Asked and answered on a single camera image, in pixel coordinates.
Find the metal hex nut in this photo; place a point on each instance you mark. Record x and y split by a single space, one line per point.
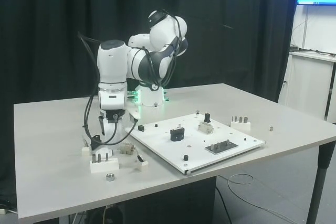
109 177

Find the white round peg holder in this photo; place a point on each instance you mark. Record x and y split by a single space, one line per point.
240 126

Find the large metal round peg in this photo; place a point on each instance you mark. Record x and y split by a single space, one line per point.
246 119

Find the black table leg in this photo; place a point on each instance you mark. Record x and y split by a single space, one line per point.
320 182

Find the small white plug holder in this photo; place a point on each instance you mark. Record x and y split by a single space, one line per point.
85 152

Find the beige metal connector block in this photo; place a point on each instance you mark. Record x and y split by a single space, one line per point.
127 150

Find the medium metal round peg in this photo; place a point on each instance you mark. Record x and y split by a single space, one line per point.
239 119

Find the black Ethernet plug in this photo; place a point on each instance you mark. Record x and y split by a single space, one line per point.
139 158

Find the white large gear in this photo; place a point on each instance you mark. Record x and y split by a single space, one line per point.
113 153

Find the black curtain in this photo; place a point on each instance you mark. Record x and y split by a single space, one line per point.
52 24

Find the white square peg holder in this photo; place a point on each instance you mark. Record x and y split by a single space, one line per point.
105 167

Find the large metal square peg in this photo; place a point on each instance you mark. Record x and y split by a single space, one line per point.
93 157

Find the metal USB plug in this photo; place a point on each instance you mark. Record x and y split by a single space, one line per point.
84 142

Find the white task board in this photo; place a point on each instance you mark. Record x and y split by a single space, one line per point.
157 144

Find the small white wrist box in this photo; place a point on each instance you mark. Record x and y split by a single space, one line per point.
111 100

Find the black D-SUB plug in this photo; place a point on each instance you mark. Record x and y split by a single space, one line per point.
96 138

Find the white Ethernet plug holder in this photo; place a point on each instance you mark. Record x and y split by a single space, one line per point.
143 166

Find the flat white mounting plate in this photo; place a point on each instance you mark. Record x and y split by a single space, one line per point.
135 113

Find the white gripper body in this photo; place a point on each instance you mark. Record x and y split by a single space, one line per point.
111 129

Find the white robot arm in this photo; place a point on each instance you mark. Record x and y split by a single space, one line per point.
113 64

